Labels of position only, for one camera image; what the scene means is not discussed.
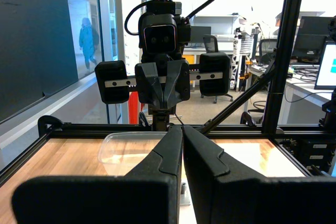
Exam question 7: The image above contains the lit computer monitor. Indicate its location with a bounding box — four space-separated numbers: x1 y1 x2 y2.
314 40 336 90

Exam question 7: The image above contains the person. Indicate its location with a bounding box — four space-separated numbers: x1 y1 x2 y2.
78 17 100 76

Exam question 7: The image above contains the white desk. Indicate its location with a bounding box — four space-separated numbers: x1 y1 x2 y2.
285 76 336 125

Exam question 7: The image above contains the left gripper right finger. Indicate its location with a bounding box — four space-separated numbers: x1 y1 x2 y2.
183 125 336 224

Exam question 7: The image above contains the white board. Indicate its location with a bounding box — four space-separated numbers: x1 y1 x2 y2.
177 171 198 224

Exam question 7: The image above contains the red orange post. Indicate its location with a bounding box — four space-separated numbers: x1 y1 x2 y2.
128 91 139 124

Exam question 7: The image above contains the black office chair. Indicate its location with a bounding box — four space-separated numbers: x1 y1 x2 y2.
201 34 234 104
259 39 278 63

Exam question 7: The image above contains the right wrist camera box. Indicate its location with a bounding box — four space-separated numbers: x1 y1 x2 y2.
143 14 177 54

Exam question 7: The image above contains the black metal frame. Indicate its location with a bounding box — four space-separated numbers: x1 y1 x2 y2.
0 0 336 185

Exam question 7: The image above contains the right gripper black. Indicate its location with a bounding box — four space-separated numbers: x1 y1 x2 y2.
94 52 232 109

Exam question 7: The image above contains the small black monitor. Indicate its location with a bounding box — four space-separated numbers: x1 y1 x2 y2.
190 26 212 44

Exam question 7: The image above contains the grey metal holder block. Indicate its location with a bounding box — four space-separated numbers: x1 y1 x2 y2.
180 182 192 206

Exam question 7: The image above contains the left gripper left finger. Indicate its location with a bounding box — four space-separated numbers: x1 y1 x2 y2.
12 125 183 224

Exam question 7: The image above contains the clear plastic tub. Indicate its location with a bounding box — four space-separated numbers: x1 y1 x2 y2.
97 131 169 177

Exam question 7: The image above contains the large black monitor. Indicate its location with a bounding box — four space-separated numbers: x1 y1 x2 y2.
290 16 334 63

